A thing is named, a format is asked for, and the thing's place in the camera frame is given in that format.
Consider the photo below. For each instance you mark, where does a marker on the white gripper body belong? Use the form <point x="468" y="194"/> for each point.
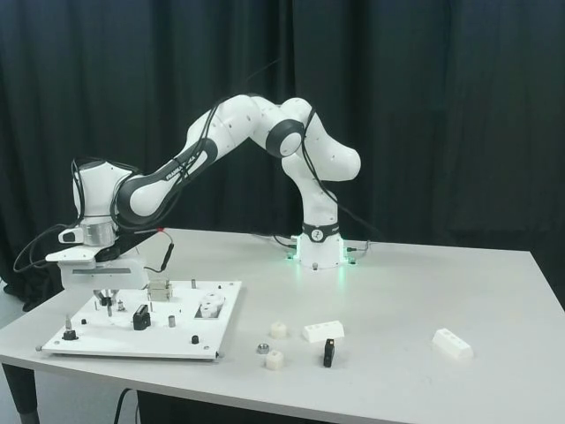
<point x="103" y="274"/>

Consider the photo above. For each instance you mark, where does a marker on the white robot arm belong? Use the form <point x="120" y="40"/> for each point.
<point x="229" y="123"/>

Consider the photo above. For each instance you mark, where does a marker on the metal round peg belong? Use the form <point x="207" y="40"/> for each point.
<point x="171" y="320"/>

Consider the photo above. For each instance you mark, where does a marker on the small white peg holder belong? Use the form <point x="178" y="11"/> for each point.
<point x="278" y="330"/>
<point x="273" y="360"/>

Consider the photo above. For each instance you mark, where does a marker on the long white peg holder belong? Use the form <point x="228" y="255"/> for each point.
<point x="323" y="331"/>
<point x="452" y="344"/>

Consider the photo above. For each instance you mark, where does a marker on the metal BNC plug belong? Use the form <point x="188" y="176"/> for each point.
<point x="68" y="324"/>

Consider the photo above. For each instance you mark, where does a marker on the white task board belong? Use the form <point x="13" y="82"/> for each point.
<point x="132" y="340"/>

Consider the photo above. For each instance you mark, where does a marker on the white medium gear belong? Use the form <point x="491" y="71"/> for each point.
<point x="209" y="311"/>

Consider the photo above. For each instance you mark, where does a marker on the white large gear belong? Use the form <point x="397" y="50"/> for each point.
<point x="215" y="299"/>

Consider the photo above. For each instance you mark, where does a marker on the grey table leg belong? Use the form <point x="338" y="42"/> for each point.
<point x="17" y="393"/>

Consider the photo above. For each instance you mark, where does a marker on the metal nut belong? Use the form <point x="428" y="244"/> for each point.
<point x="263" y="347"/>

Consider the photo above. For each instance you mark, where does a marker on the black curtain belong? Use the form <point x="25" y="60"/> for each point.
<point x="441" y="110"/>

